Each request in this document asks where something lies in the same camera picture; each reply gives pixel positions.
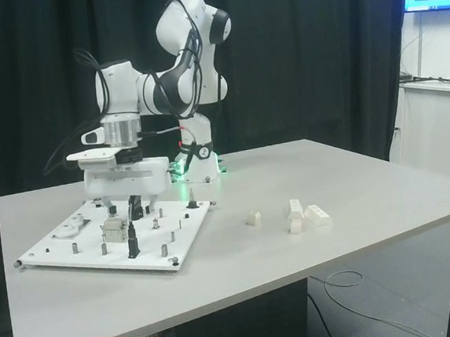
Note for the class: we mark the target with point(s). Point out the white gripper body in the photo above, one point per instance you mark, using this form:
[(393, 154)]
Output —
[(139, 178)]

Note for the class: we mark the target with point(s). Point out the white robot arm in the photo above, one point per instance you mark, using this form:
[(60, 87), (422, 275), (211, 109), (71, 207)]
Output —
[(185, 77)]

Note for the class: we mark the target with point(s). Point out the black USB plug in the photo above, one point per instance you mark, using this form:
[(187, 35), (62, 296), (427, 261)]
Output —
[(133, 241)]

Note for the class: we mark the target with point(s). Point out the black D-SUB plug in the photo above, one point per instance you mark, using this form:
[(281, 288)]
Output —
[(136, 208)]

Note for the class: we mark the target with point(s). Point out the metal BNC plug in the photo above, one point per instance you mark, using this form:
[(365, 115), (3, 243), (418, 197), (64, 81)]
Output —
[(156, 223)]

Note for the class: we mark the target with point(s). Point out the white medium gear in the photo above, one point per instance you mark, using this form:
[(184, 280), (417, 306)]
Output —
[(77, 219)]

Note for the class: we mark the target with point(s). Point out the metal square peg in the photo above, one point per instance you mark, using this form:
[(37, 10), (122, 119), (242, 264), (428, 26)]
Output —
[(164, 250), (104, 250)]

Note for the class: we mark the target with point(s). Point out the white large gear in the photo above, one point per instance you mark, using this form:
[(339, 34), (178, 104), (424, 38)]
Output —
[(67, 232)]

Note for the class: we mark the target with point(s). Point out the white task board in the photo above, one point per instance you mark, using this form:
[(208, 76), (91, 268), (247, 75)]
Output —
[(95, 262)]

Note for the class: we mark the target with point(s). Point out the small white box dark window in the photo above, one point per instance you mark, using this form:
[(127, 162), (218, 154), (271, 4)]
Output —
[(92, 137)]

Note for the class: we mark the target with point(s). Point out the small white holder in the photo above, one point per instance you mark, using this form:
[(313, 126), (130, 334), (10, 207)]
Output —
[(297, 226), (254, 218)]

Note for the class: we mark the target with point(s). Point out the black curtain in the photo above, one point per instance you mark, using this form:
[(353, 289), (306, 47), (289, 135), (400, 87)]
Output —
[(43, 74)]

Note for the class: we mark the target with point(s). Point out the tall white holder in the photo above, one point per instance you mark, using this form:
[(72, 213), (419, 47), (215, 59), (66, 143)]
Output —
[(294, 207)]

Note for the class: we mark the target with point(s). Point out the long white holder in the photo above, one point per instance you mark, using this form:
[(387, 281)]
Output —
[(317, 215)]

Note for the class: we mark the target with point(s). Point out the white cabinet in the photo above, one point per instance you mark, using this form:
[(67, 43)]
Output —
[(434, 126)]

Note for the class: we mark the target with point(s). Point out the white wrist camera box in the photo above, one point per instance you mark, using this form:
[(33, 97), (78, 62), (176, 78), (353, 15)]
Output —
[(94, 161)]

